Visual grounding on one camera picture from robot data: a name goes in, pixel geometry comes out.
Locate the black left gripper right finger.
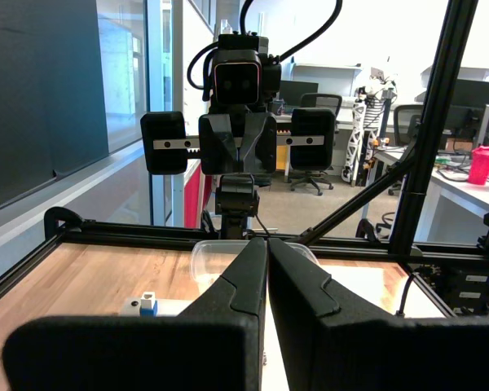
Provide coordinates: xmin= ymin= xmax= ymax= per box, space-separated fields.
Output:
xmin=268 ymin=238 xmax=489 ymax=391

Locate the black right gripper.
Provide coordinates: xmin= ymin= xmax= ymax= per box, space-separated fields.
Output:
xmin=140 ymin=108 xmax=337 ymax=176

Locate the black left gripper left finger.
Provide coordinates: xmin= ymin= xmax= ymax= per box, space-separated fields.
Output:
xmin=2 ymin=238 xmax=267 ymax=391

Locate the small blue white connector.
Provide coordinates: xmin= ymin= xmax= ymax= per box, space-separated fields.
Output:
xmin=139 ymin=291 xmax=159 ymax=317

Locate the white task board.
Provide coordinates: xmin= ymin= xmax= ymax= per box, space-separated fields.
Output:
xmin=120 ymin=296 xmax=290 ymax=391

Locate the red cabinet panel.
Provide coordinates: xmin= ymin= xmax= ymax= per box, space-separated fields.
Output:
xmin=184 ymin=160 xmax=203 ymax=229

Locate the black desk monitor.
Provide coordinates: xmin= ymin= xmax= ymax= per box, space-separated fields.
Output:
xmin=447 ymin=79 xmax=489 ymax=135
xmin=279 ymin=80 xmax=319 ymax=108

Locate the black office chair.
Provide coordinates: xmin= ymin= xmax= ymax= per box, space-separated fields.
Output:
xmin=289 ymin=92 xmax=344 ymax=197

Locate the clear plastic tub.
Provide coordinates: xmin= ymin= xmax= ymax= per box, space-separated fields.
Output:
xmin=190 ymin=239 xmax=321 ymax=294

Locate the white lattice stand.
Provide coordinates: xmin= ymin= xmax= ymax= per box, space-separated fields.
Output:
xmin=341 ymin=77 xmax=397 ymax=187

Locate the grey mesh office chair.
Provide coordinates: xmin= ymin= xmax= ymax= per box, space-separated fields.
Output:
xmin=386 ymin=103 xmax=425 ymax=196

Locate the white office desk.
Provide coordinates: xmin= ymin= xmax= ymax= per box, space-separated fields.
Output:
xmin=415 ymin=162 xmax=489 ymax=245

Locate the red mesh basket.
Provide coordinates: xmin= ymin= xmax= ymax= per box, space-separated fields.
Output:
xmin=467 ymin=145 xmax=489 ymax=187

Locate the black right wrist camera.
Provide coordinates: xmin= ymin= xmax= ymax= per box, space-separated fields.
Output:
xmin=209 ymin=33 xmax=283 ymax=107

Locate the black aluminium frame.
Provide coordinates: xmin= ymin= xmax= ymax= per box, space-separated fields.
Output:
xmin=0 ymin=0 xmax=489 ymax=313

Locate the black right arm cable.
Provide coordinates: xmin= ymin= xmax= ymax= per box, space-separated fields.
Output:
xmin=187 ymin=0 xmax=344 ymax=102

